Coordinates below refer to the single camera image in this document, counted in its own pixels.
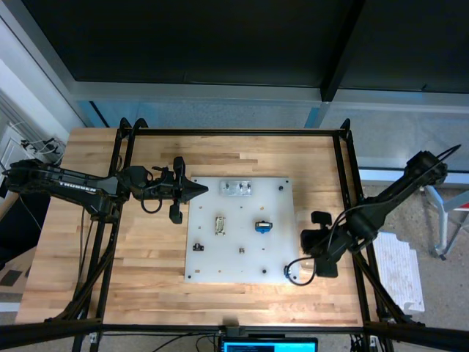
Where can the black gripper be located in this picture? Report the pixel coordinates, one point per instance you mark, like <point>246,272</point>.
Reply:
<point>166,185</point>
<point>333,243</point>

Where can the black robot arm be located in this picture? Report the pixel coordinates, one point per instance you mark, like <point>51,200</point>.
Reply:
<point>73,185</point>
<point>388,194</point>

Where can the grey rectangular connector housing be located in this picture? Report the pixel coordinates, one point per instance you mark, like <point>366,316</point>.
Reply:
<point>220,225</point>

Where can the aluminium socket block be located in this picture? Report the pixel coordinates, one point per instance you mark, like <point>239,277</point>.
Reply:
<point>234,190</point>

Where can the small black clamp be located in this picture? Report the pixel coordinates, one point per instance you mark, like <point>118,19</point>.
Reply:
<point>198,246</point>

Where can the white task board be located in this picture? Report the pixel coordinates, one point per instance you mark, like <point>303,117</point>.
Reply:
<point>238,227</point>

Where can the white ribbed foam sheet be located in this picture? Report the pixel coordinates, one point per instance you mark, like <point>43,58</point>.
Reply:
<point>397,271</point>

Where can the laptop screen blue edge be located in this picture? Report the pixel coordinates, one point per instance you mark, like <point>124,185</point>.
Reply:
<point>267,346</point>

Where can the grey metal stand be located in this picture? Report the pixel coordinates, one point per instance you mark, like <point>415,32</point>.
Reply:
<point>444,227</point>

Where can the red white panel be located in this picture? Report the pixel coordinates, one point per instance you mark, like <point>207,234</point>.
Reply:
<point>462,209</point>

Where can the brown cardboard box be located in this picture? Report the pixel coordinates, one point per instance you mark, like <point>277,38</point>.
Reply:
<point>14,262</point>

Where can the blue black D-sub connector mount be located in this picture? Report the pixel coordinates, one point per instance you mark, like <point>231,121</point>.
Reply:
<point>263,227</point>

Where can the black aluminium frame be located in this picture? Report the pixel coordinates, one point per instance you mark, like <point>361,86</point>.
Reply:
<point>234,131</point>

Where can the black camera on frame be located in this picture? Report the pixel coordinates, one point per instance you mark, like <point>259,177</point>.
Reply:
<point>232,331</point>

